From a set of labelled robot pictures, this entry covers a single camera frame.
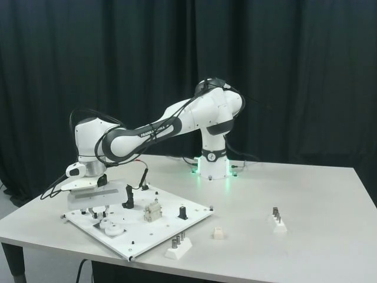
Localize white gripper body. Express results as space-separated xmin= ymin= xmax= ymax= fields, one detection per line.
xmin=67 ymin=181 xmax=127 ymax=210

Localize white large gear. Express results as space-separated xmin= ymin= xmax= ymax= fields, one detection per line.
xmin=106 ymin=224 xmax=126 ymax=238

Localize flat white mounting plate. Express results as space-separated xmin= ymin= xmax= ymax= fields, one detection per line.
xmin=60 ymin=179 xmax=100 ymax=193

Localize black D-SUB plug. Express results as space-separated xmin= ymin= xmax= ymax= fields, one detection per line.
xmin=121 ymin=184 xmax=135 ymax=209

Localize beige waterproof plug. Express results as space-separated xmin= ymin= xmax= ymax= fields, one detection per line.
xmin=143 ymin=200 xmax=163 ymax=222

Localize thin black rod red tag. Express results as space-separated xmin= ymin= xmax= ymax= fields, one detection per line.
xmin=134 ymin=159 xmax=150 ymax=186

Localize white task board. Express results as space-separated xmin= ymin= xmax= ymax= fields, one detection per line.
xmin=60 ymin=185 xmax=215 ymax=262

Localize black cabinet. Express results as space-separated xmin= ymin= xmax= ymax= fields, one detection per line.
xmin=91 ymin=259 xmax=166 ymax=283

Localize white round peg holder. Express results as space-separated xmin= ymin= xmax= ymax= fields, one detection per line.
xmin=164 ymin=240 xmax=194 ymax=261

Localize dark grey table leg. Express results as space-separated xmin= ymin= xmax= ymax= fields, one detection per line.
xmin=1 ymin=242 xmax=27 ymax=283

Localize black curtains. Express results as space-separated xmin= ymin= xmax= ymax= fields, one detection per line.
xmin=0 ymin=0 xmax=377 ymax=197

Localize white square peg holder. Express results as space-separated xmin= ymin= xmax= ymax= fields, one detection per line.
xmin=267 ymin=213 xmax=288 ymax=234

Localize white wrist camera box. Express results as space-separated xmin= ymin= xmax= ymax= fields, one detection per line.
xmin=65 ymin=161 xmax=87 ymax=177

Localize black hanging cable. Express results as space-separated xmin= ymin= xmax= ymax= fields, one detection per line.
xmin=77 ymin=258 xmax=91 ymax=283

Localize thick black base cable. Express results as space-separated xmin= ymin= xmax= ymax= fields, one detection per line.
xmin=225 ymin=137 xmax=262 ymax=163

